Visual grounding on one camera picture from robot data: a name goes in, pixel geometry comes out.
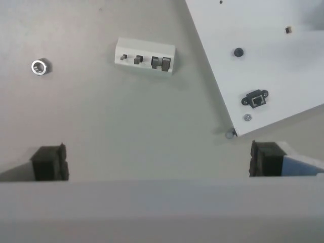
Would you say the white task board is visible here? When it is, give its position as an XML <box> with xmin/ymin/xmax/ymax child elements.
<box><xmin>185</xmin><ymin>0</ymin><xmax>324</xmax><ymax>139</ymax></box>

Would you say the metal hex nut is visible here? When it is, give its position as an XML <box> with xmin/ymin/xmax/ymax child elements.
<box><xmin>31</xmin><ymin>57</ymin><xmax>52</xmax><ymax>77</ymax></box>

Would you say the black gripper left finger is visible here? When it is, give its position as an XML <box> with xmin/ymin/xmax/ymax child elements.
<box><xmin>0</xmin><ymin>143</ymin><xmax>69</xmax><ymax>182</ymax></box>

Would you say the white square peg holder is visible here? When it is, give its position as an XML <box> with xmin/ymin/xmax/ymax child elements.
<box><xmin>113</xmin><ymin>37</ymin><xmax>176</xmax><ymax>77</ymax></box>

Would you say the large metal square peg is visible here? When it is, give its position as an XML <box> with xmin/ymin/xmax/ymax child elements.
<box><xmin>161</xmin><ymin>57</ymin><xmax>172</xmax><ymax>72</ymax></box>

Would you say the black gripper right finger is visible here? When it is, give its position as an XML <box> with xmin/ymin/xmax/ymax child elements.
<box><xmin>249</xmin><ymin>140</ymin><xmax>324</xmax><ymax>178</ymax></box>

